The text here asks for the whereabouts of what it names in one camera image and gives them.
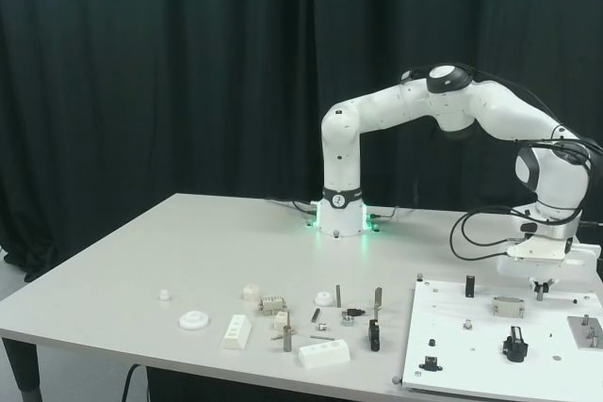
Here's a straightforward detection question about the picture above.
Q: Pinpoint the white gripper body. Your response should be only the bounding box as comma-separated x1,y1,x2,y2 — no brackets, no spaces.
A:
498,243,603,283

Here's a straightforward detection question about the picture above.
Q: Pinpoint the white holder with round holes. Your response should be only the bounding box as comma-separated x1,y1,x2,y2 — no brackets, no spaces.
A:
296,339,352,369

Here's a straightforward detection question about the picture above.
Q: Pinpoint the white flat wrist plate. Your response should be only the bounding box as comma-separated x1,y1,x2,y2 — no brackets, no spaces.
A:
507,237,568,262

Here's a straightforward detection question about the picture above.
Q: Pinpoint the white task board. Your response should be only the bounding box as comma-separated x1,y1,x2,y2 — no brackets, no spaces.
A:
399,273,603,394

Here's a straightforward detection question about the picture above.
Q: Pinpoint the grey D-SUB plug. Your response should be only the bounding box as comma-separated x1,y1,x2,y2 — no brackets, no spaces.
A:
256,296,289,314

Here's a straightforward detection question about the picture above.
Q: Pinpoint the white holder with rectangular holes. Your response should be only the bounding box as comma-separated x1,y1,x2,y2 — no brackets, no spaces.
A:
220,314,253,351

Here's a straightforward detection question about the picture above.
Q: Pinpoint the white large gear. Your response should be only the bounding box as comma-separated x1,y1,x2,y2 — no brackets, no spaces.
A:
177,310,212,331

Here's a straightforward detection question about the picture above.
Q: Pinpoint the black curtain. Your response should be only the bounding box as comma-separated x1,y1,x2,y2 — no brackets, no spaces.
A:
0,0,603,283

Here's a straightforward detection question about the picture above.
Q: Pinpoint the black table leg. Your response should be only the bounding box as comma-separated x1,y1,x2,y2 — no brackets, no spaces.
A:
1,336,40,402

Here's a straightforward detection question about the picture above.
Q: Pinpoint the black looped gripper cable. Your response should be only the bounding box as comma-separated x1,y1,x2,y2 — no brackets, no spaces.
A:
448,205,539,263

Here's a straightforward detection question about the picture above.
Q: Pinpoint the black base cable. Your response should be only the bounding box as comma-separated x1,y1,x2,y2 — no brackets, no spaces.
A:
264,196,322,216
368,206,402,225

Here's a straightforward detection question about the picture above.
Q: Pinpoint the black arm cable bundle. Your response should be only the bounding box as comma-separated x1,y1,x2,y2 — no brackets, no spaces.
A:
459,61,603,159

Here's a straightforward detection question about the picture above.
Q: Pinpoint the black floor cable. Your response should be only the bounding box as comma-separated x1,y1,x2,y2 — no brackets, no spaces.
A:
122,362,143,402

